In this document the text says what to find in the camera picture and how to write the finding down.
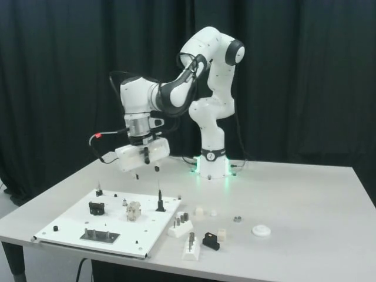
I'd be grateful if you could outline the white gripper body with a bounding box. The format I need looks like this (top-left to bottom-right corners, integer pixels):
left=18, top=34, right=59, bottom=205
left=115, top=137, right=170, bottom=173

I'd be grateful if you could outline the white peg holder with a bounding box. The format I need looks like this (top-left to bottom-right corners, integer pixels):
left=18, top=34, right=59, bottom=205
left=182, top=240, right=202, bottom=261
left=167, top=219, right=194, bottom=238

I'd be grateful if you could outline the white task board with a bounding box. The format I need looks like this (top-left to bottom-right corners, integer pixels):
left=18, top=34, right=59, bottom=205
left=31, top=187, right=183, bottom=261

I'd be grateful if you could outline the black D-SUB plug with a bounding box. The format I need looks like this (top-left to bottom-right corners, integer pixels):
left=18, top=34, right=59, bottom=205
left=202, top=231, right=220, bottom=251

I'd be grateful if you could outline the black box under table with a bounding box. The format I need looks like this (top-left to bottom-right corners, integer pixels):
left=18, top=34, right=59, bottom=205
left=91, top=260, right=183, bottom=282

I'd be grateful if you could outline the black curtain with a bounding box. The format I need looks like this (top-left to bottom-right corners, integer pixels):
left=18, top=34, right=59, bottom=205
left=0, top=0, right=376, bottom=195

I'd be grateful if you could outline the white large gear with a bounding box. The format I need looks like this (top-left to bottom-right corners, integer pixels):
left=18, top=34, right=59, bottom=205
left=251, top=224, right=272, bottom=237

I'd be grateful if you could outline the dark table leg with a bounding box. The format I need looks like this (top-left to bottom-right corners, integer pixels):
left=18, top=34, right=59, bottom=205
left=1, top=242, right=26, bottom=282

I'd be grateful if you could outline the thin black rod on wire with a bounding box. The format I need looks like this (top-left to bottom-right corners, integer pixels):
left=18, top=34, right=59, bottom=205
left=89, top=129, right=130, bottom=164

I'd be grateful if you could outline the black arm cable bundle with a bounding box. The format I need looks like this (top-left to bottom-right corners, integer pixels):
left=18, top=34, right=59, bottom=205
left=108, top=52, right=213, bottom=147

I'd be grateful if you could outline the black floor cable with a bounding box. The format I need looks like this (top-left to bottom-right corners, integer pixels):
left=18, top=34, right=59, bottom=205
left=76, top=257, right=89, bottom=282

